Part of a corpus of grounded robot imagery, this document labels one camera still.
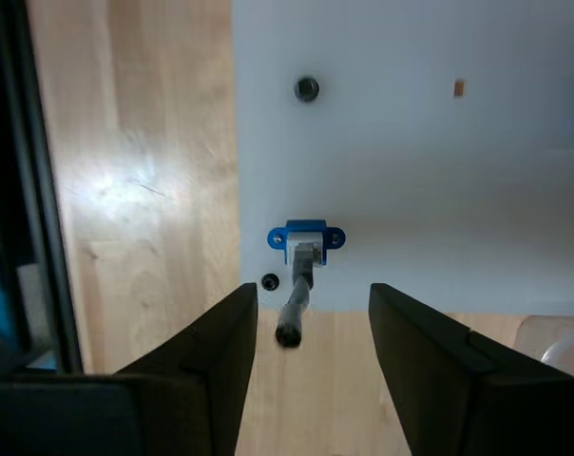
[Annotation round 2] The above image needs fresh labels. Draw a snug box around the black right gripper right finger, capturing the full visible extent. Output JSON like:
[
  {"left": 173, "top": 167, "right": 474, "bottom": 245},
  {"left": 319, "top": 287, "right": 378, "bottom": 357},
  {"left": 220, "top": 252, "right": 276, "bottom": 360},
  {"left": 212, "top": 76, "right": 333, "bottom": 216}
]
[{"left": 369, "top": 282, "right": 574, "bottom": 456}]

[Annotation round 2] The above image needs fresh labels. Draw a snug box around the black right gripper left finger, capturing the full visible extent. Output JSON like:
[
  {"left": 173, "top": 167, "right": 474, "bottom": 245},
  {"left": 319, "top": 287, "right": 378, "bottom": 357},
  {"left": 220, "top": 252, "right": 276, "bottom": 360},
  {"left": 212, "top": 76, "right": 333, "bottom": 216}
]
[{"left": 0, "top": 282, "right": 259, "bottom": 456}]

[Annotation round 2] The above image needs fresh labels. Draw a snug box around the grey RJ45 cable connector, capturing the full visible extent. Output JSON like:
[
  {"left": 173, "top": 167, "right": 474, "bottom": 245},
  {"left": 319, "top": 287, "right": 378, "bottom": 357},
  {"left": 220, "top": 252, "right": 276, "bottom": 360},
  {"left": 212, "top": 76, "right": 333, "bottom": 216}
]
[{"left": 274, "top": 239, "right": 325, "bottom": 352}]

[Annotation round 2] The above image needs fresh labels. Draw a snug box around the clear plastic tub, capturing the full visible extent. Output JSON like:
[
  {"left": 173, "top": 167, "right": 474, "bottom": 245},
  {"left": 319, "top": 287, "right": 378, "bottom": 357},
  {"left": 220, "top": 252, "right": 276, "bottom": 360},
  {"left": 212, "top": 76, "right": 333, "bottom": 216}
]
[{"left": 513, "top": 313, "right": 574, "bottom": 382}]

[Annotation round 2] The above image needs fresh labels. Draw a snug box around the white task board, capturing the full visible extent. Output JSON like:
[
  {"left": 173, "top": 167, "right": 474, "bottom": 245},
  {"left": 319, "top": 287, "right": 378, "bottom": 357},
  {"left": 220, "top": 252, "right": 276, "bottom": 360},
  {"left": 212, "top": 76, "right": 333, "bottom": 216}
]
[{"left": 229, "top": 0, "right": 574, "bottom": 316}]

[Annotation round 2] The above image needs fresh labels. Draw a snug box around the black threaded bolt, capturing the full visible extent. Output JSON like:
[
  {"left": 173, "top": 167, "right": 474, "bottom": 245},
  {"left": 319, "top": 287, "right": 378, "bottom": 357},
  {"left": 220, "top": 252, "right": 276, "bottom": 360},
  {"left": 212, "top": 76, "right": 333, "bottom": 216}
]
[{"left": 293, "top": 74, "right": 321, "bottom": 103}]

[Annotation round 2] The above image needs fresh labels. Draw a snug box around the blue RJ45 socket mount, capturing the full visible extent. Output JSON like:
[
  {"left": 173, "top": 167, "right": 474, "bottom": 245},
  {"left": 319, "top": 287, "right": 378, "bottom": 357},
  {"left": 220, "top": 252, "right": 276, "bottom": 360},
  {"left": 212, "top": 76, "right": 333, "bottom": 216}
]
[{"left": 266, "top": 218, "right": 348, "bottom": 268}]

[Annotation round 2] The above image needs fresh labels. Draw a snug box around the black aluminium frame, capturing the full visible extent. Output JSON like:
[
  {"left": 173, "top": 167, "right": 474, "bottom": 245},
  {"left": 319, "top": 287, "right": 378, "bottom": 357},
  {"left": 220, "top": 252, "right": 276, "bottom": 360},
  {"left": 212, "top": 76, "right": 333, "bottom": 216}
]
[{"left": 0, "top": 0, "right": 86, "bottom": 377}]

